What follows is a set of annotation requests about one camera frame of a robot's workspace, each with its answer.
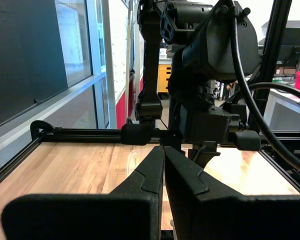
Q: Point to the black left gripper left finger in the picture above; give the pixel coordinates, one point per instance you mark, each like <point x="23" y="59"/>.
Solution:
<point x="90" y="217"/>

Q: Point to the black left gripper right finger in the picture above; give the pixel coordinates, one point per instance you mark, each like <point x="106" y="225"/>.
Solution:
<point x="227" y="217"/>

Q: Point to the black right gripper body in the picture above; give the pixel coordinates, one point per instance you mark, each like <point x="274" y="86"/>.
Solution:
<point x="136" y="135"/>

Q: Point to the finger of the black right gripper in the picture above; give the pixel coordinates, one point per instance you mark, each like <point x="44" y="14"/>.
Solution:
<point x="200" y="156"/>
<point x="210" y="156"/>

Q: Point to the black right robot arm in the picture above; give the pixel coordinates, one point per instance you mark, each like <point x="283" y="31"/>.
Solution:
<point x="215" y="50"/>

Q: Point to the clear plastic tub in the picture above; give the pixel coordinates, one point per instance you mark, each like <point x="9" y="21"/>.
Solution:
<point x="131" y="162"/>

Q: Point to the orange drawer cabinet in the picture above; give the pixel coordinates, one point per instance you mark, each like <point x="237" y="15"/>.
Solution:
<point x="164" y="78"/>

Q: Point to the white desk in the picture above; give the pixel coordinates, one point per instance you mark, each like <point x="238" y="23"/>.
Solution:
<point x="287" y="110"/>

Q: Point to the black computer monitor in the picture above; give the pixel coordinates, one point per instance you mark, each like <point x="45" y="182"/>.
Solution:
<point x="293" y="42"/>

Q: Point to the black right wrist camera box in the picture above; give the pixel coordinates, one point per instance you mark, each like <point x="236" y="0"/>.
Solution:
<point x="207" y="125"/>

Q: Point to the black aluminium frame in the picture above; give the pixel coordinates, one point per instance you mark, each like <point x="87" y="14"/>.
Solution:
<point x="77" y="133"/>

